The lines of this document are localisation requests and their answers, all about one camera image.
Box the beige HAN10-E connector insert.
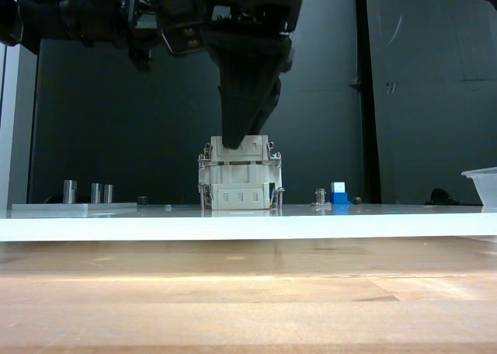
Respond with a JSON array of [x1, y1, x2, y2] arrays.
[[198, 134, 283, 168]]

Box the beige connector base housing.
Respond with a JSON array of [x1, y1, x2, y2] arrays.
[[196, 162, 287, 212]]

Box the small blue connector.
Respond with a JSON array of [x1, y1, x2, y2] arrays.
[[329, 181, 353, 207]]

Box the white mounting board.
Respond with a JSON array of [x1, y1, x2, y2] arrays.
[[0, 203, 497, 242]]

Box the notched silver metal peg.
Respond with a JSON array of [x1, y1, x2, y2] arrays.
[[63, 179, 78, 204]]

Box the grey metal plate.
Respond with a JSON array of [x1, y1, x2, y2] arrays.
[[9, 201, 138, 218]]

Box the clear plastic tub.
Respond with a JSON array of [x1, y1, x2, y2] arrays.
[[461, 167, 497, 207]]

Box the black upright post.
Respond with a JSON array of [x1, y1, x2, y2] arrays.
[[352, 0, 384, 204]]

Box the grey metal wall frame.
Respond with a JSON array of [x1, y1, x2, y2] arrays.
[[0, 43, 39, 210]]

